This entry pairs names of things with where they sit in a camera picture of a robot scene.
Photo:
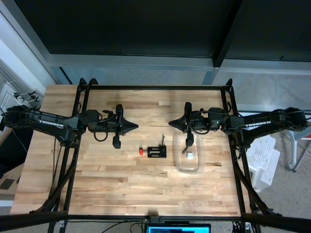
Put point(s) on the white corner bracket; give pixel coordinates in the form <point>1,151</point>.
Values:
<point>62,223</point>
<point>247,225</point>

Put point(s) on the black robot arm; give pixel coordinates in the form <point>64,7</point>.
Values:
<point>48,121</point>
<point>257,125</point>

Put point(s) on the brown cardboard box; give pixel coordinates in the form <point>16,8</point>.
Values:
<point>9,173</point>

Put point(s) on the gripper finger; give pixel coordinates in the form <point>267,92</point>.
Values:
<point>129,128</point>
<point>130,123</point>
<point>178,120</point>
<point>178,126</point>

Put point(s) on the black table-level camera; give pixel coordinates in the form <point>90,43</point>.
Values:
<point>153,219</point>

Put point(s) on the laptop screen blue edge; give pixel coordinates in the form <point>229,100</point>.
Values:
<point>177,229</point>

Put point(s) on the small white block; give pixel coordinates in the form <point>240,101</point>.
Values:
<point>189,154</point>

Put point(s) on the white foam block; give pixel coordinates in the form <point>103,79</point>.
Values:
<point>262,165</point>

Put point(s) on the grey metal chair frame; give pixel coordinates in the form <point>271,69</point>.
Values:
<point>293,148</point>

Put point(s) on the black mini vise orange knob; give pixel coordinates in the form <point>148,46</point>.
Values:
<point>156,152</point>

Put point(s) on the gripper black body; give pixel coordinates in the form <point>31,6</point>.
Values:
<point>189,122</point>
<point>118,126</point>

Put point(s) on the thin grey metal rod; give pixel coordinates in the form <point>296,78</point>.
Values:
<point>163,140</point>

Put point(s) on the clear plastic container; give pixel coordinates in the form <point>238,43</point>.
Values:
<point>194,167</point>

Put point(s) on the black metal frame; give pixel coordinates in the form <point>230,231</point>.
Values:
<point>155,87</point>

